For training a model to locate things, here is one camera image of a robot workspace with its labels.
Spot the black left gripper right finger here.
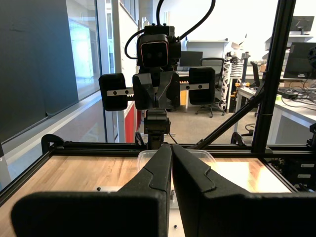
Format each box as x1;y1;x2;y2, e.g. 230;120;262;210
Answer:
172;144;316;237

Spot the white shelf cabinet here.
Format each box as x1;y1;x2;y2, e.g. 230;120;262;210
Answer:
185;39;230;59

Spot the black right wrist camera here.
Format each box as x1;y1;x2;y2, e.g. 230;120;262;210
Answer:
136;34;171;69

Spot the white office desk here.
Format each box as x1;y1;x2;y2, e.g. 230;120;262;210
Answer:
233;85;316;145

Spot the black monitor on shelf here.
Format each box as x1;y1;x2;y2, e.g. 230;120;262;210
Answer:
288;15;316;36

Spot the black right arm arched cable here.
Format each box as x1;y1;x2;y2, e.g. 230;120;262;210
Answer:
156;0;216;40

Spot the white lattice robot figure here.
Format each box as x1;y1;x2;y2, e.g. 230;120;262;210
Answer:
222;50;245;113

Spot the black aluminium frame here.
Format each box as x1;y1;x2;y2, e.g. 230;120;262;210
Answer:
0;0;316;198

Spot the large black monitor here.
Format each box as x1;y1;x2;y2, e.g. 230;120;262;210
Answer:
283;42;316;80

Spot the red partition panel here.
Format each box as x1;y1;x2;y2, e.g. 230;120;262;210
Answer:
124;108;143;144

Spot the black right gripper cable loop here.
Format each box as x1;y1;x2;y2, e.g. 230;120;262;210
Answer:
124;31;146;60

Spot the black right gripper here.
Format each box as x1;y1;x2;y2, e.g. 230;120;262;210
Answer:
98;66;216;112

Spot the clear plastic tub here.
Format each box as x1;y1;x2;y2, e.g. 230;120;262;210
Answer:
137;149;216;172

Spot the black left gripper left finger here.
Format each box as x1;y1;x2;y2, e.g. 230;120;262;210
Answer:
11;144;172;237

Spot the small black monitor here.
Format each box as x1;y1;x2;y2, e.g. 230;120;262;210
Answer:
179;51;204;68

